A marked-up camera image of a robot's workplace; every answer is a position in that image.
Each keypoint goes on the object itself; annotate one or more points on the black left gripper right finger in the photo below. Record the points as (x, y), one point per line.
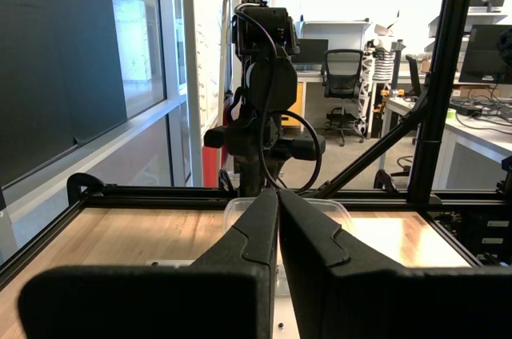
(400, 307)

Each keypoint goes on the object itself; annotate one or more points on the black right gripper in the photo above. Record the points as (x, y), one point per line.
(304, 149)

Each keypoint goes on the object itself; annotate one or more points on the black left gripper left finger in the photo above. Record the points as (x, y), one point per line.
(160, 303)

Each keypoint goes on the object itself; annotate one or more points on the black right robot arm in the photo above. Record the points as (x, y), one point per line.
(272, 83)

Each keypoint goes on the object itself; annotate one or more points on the orange drawer cabinet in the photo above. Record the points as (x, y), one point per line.
(297, 107)

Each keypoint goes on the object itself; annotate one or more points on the black mesh office chair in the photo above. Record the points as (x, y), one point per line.
(344, 71)

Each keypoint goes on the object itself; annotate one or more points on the white lattice stand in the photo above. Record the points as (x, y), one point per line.
(370, 91)

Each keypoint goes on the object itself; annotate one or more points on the black controller box with labels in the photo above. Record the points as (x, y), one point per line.
(460, 235)

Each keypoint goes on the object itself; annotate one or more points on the clear plastic tub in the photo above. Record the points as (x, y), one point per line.
(232, 211)

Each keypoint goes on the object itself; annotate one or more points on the red panel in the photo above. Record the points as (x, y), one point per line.
(209, 167)

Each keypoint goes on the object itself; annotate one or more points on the small black desk monitor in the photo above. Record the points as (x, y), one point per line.
(314, 51)

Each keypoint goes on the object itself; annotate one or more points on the white desk hutch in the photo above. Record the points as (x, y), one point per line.
(340, 33)

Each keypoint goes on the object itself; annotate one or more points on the dark office chair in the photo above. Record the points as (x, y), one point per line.
(414, 75)

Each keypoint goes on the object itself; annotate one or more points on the whiteboard with writing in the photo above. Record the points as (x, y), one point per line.
(208, 55)

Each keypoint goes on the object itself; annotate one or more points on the grey window ledge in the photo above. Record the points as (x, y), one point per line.
(100, 141)

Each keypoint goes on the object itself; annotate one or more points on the white office desk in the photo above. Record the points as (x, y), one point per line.
(480, 137)

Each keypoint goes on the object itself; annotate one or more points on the large black monitor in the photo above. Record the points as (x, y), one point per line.
(484, 59)

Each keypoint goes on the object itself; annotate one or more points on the black metal table frame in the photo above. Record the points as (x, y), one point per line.
(444, 75)

